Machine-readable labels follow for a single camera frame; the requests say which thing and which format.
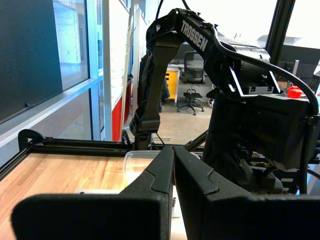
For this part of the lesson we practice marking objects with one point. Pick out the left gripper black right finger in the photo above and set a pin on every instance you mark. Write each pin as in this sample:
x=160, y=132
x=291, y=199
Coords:
x=250, y=217

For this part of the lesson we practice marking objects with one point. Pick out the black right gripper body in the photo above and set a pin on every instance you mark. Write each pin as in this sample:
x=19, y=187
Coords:
x=270, y=130

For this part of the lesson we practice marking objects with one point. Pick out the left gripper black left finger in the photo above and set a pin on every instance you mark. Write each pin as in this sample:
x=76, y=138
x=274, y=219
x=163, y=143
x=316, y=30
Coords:
x=100, y=217

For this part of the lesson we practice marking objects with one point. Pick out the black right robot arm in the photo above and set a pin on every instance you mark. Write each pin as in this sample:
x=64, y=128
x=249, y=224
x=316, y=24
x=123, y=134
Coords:
x=193, y=35

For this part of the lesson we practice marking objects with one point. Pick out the red container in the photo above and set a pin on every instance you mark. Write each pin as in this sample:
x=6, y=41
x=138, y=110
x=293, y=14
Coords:
x=295, y=92

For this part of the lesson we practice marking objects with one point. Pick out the clear plastic tub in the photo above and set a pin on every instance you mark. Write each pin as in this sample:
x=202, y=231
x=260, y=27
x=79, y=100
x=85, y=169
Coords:
x=135, y=162

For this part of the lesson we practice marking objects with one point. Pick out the black office chair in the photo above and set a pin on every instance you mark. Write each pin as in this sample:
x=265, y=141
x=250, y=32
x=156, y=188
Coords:
x=192, y=75

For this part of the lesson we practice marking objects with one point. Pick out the white and red partition panel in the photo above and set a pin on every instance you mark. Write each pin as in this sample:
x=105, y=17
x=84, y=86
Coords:
x=117, y=117

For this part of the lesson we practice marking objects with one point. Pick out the yellow drawer cabinet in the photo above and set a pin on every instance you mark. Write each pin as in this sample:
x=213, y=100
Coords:
x=172, y=83

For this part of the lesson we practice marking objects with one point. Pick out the black metal frame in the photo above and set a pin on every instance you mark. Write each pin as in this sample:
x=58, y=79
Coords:
x=75, y=147

